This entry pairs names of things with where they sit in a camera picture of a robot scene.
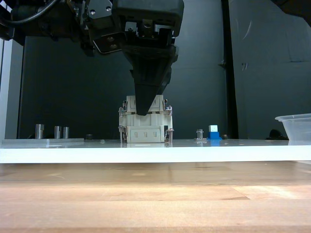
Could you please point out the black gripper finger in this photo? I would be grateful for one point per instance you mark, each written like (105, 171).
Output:
(164, 85)
(147, 72)

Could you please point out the beige HAN10-E connector insert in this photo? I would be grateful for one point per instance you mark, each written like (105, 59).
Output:
(130, 104)

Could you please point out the beige connector base with screws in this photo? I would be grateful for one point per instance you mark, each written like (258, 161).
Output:
(144, 122)

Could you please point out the small silver threaded socket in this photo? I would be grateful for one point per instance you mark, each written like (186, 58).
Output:
(200, 134)

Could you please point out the white square plug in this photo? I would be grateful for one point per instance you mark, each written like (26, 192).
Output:
(213, 128)

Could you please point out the white board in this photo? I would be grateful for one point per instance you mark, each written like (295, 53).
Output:
(155, 153)

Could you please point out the blue plastic holder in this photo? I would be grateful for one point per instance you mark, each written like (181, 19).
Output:
(214, 136)

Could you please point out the clear acrylic plate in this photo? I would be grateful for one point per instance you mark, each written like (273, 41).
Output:
(41, 141)

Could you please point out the black rounded object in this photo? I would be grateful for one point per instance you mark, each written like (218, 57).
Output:
(277, 135)

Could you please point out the clear plastic tub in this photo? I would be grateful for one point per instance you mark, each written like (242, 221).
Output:
(297, 128)

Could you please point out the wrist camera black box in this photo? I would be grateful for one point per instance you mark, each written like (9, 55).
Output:
(109, 41)
(88, 49)

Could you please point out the black vertical frame post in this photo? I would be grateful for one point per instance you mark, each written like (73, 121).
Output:
(230, 72)

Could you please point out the pale vertical frame post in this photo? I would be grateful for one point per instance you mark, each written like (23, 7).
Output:
(11, 97)

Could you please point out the notched silver metal post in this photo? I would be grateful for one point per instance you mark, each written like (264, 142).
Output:
(39, 132)

